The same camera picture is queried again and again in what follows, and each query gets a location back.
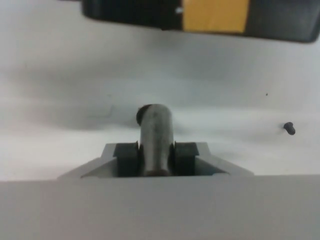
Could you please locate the black screw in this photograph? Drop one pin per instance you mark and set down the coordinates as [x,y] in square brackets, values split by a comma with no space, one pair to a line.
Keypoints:
[290,128]

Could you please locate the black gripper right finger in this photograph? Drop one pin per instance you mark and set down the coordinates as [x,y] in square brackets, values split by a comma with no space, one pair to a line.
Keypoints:
[185,160]

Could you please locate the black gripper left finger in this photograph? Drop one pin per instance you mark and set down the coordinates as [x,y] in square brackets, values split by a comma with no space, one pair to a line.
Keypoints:
[126,160]

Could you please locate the large metal round peg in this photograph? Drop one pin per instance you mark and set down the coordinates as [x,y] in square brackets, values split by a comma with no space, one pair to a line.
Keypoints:
[156,135]

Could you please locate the black D-SUB plug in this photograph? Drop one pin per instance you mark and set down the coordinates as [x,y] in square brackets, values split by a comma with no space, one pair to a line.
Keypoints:
[125,10]

